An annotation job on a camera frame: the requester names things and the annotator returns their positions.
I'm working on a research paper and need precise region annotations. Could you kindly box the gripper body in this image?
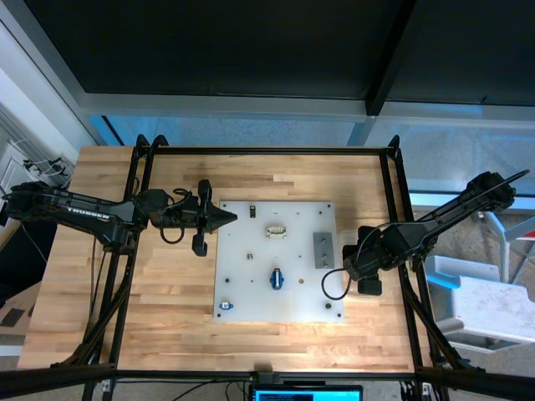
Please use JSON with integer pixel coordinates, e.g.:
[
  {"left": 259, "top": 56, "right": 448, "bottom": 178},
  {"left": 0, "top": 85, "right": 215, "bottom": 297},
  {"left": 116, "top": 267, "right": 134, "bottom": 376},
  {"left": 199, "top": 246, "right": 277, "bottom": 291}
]
[
  {"left": 191, "top": 179, "right": 214, "bottom": 256},
  {"left": 354, "top": 248, "right": 388, "bottom": 296}
]

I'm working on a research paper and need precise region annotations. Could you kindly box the cardboard box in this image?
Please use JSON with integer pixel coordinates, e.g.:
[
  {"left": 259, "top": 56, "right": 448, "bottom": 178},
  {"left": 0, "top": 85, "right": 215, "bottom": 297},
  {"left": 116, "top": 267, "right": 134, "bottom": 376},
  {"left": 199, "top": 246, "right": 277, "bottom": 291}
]
[{"left": 0, "top": 283, "right": 43, "bottom": 335}]

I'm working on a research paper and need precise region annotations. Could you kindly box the blue connector mount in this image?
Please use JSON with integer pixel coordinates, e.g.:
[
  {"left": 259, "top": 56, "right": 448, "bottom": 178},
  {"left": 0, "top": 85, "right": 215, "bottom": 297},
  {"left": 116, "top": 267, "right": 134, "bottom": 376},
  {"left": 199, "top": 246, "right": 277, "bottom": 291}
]
[{"left": 267, "top": 266, "right": 287, "bottom": 292}]

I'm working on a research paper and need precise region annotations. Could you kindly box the white step stool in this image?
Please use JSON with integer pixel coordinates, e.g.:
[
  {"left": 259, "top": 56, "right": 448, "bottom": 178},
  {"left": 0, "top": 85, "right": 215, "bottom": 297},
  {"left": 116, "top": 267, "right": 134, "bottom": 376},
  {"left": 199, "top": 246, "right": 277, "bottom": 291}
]
[{"left": 424, "top": 254, "right": 535, "bottom": 356}]

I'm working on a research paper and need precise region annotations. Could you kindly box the laptop screen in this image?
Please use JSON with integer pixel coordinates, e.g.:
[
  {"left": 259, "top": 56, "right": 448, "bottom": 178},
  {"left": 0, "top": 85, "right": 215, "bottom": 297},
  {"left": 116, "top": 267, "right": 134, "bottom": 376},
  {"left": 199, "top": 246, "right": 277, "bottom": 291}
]
[{"left": 248, "top": 383, "right": 364, "bottom": 401}]

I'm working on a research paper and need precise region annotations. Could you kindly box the grey plate with pegs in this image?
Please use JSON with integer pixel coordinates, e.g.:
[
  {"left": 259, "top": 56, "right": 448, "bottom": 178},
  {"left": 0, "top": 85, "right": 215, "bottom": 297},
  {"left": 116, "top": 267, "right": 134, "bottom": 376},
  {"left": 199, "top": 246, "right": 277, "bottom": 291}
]
[{"left": 312, "top": 231, "right": 337, "bottom": 271}]

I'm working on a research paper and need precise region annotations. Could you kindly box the grey metal chair frame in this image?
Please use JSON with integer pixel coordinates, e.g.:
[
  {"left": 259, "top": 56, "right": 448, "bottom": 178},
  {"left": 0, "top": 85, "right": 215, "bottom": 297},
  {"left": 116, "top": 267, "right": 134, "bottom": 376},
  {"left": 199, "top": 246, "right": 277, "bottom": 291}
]
[{"left": 476, "top": 208, "right": 535, "bottom": 289}]

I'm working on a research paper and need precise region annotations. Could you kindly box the black wall post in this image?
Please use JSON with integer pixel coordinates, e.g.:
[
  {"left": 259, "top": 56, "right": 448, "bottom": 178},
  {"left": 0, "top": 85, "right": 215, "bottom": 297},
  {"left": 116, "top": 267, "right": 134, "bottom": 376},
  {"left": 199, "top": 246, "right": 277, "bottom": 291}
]
[{"left": 365, "top": 0, "right": 419, "bottom": 117}]

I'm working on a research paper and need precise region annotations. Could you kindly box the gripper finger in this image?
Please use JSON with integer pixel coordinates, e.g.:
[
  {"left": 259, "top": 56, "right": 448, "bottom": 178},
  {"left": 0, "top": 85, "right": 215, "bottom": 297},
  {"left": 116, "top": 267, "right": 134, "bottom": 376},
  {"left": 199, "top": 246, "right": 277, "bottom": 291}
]
[
  {"left": 208, "top": 216, "right": 238, "bottom": 233},
  {"left": 208, "top": 201, "right": 238, "bottom": 218}
]

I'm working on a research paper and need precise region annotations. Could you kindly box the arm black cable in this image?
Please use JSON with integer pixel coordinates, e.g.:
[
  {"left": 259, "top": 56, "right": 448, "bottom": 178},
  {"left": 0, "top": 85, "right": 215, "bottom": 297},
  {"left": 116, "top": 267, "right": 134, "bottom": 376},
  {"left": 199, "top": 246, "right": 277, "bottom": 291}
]
[
  {"left": 160, "top": 186, "right": 191, "bottom": 245},
  {"left": 321, "top": 223, "right": 396, "bottom": 301}
]

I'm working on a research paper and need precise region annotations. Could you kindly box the black metal frame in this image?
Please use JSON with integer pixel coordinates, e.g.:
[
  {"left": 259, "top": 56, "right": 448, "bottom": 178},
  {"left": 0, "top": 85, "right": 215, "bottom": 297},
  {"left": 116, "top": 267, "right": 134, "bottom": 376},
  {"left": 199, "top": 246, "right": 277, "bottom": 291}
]
[{"left": 0, "top": 134, "right": 535, "bottom": 401}]

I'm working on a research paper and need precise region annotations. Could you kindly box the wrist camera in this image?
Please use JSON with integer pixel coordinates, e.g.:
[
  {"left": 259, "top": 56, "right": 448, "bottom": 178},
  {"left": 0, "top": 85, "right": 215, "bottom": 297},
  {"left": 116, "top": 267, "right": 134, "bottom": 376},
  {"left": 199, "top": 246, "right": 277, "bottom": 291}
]
[{"left": 341, "top": 245, "right": 362, "bottom": 280}]

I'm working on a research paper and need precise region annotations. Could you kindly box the white taskboard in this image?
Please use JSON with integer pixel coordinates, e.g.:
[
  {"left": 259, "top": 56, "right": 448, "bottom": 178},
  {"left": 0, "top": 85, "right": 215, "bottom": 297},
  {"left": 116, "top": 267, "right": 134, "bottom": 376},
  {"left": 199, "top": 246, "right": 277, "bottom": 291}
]
[{"left": 213, "top": 200, "right": 347, "bottom": 322}]

